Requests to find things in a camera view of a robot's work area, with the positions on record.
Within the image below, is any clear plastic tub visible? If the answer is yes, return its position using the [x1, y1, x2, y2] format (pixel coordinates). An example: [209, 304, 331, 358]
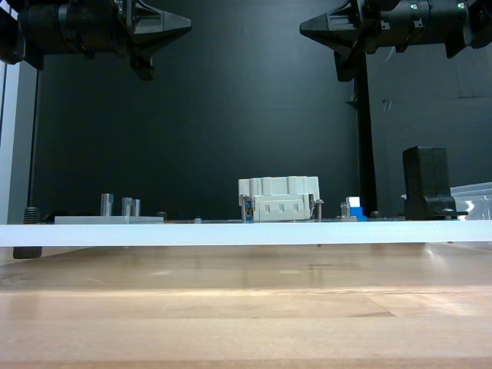
[449, 183, 492, 223]

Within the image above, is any black wall column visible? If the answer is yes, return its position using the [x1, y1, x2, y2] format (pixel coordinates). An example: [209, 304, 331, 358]
[353, 53, 377, 218]

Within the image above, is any grey metal peg plate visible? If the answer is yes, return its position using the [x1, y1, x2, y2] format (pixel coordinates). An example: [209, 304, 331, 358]
[53, 193, 165, 224]

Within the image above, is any black plastic clamp block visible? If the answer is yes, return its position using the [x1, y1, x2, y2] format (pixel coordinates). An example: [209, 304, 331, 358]
[397, 145, 469, 221]

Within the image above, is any black rubber board foot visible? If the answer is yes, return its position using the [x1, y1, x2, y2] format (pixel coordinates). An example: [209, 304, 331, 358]
[13, 245, 42, 259]

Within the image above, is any black aluminium frame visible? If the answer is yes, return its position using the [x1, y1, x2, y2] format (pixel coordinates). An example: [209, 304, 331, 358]
[26, 65, 42, 211]

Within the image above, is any white task board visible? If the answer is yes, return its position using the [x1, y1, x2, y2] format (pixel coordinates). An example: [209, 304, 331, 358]
[0, 221, 492, 248]

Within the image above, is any small blue white socket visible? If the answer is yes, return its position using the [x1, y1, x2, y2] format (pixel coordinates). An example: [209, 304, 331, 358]
[344, 196, 364, 221]

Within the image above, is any beige connector socket base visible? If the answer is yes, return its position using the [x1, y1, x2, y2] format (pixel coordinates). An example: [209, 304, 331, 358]
[237, 175, 324, 223]

